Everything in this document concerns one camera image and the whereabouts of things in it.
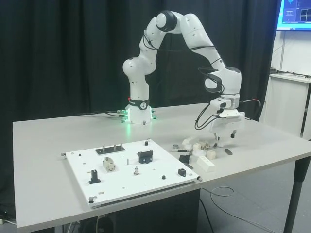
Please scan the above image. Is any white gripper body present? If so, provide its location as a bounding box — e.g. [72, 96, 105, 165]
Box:
[209, 113, 245, 136]

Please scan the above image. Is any long white peg holder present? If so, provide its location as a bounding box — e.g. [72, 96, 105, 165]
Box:
[196, 156, 216, 172]

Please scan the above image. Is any white large gear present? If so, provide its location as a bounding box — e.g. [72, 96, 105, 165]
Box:
[191, 149, 206, 162]

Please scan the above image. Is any white cabinet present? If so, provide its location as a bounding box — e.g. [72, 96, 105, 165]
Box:
[263, 71, 311, 141]

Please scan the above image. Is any dark table leg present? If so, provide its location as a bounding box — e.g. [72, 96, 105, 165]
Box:
[284, 159, 307, 233]

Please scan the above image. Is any blue screen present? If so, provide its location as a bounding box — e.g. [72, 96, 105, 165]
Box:
[276, 0, 311, 32]

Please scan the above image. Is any white task board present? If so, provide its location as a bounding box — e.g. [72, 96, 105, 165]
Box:
[60, 138, 204, 210]

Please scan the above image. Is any black curtain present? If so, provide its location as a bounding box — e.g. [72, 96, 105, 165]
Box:
[0, 0, 284, 133]

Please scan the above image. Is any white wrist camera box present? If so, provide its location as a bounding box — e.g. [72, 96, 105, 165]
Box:
[210, 98, 231, 114]

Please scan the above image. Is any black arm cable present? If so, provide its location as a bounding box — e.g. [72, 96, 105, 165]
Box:
[142, 29, 224, 129]

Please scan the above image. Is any grey floor cable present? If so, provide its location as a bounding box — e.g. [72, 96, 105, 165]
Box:
[210, 186, 287, 219]

